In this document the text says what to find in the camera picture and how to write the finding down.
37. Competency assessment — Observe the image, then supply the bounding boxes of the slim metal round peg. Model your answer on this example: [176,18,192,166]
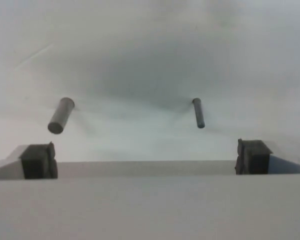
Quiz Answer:
[47,97,76,135]

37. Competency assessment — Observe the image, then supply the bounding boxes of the thinnest metal round peg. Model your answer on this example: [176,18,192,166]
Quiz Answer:
[191,97,206,130]

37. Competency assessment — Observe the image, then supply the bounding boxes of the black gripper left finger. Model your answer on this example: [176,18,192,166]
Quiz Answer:
[0,141,59,181]

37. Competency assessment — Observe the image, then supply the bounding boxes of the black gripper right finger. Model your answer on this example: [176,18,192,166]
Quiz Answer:
[234,138,300,176]

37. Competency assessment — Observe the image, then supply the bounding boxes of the white task board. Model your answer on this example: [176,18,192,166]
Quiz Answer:
[0,0,300,167]

